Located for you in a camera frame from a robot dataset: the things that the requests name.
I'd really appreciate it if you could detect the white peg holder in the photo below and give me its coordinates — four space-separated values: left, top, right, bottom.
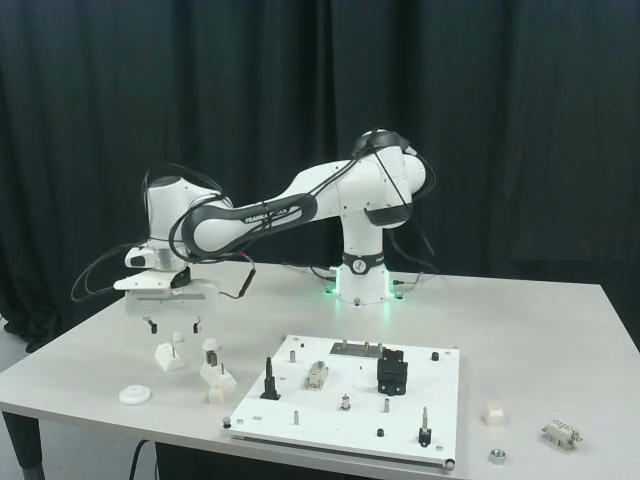
199 361 238 390
153 341 188 373

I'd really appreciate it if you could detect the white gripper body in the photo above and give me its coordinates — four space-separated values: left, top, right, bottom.
123 277 223 318

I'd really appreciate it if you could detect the black base cable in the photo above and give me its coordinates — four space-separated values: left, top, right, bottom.
278 260 342 282
391 268 444 291

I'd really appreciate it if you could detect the beige rectangular connector plug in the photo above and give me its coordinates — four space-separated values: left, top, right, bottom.
541 418 577 445
305 360 328 390

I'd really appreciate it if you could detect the black curtain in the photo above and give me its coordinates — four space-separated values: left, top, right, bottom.
0 0 640 354

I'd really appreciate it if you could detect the white task board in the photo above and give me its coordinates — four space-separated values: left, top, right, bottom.
221 333 459 472

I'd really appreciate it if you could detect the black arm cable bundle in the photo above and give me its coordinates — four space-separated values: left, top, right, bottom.
71 130 442 305

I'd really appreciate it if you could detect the black table leg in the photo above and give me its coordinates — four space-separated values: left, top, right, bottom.
1 411 42 480

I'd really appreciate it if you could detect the white large gear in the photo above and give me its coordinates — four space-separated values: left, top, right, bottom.
118 384 153 406

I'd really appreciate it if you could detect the black D-SUB plug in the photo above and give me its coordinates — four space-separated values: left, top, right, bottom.
376 346 412 397

